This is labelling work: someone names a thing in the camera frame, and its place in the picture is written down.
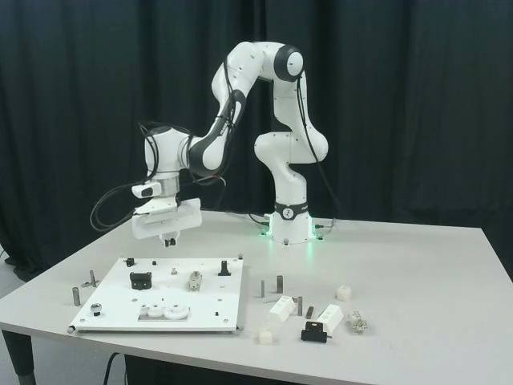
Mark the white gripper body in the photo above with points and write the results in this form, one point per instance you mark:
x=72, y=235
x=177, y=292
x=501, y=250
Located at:
x=168, y=226

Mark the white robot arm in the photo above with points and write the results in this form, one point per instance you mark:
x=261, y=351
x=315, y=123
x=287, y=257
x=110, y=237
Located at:
x=286, y=160

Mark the small black plug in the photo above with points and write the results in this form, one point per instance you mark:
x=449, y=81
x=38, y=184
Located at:
x=129, y=262

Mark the beige metal Ethernet plug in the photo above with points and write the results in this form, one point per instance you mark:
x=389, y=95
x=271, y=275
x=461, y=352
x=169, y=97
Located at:
x=194, y=280

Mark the black D-SUB plug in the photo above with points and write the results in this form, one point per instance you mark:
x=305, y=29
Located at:
x=140, y=280

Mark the black upright plug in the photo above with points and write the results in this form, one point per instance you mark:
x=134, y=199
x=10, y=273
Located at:
x=224, y=269

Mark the white large gear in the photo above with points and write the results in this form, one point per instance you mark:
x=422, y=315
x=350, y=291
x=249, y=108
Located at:
x=174, y=313

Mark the white task board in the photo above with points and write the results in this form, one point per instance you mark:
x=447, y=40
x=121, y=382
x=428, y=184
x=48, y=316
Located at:
x=120, y=298

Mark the white small gear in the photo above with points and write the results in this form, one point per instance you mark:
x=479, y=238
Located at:
x=143, y=310

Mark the white medium gear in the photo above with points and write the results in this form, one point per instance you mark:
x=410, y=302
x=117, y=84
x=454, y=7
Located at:
x=155, y=313

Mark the metal square peg with base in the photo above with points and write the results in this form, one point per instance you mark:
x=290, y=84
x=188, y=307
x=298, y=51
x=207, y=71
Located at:
x=91, y=278

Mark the black metal bolt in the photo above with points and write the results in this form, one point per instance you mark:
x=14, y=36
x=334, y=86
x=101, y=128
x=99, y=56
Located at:
x=96, y=310

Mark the thin metal round peg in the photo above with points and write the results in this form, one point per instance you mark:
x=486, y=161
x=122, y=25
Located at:
x=262, y=288

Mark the dark metal square peg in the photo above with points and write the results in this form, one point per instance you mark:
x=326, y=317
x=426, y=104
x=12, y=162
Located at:
x=279, y=285

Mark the white peg holder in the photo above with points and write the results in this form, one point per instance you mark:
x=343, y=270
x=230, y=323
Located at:
x=280, y=309
x=330, y=317

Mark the small white holder block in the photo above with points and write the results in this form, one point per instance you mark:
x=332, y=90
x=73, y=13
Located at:
x=344, y=293
x=267, y=335

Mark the short dark metal peg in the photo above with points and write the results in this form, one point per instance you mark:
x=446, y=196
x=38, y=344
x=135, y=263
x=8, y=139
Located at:
x=311, y=312

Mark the black USB plug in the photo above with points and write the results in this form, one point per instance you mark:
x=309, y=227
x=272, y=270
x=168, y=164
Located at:
x=313, y=331

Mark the black curtain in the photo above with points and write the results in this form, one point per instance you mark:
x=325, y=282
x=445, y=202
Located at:
x=60, y=80

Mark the black table leg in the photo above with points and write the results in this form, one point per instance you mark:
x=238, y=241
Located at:
x=16, y=357

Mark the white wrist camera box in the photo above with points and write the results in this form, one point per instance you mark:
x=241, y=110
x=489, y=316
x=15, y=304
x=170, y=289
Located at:
x=145, y=190

